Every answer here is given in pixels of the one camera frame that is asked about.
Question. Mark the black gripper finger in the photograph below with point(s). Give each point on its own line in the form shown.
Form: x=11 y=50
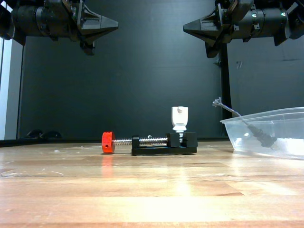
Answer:
x=89 y=34
x=213 y=38
x=209 y=25
x=91 y=21

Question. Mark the white receptacle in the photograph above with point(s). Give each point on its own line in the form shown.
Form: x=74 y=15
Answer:
x=180 y=118

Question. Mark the clear plastic container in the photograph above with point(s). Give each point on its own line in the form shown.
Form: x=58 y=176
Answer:
x=289 y=133

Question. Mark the red-knobbed steel screw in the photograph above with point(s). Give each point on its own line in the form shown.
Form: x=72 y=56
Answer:
x=108 y=142

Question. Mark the black bench clamp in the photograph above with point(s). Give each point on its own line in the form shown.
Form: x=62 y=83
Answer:
x=166 y=150

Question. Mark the black rounded frame bracket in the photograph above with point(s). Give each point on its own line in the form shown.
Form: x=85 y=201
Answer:
x=51 y=135
x=35 y=134

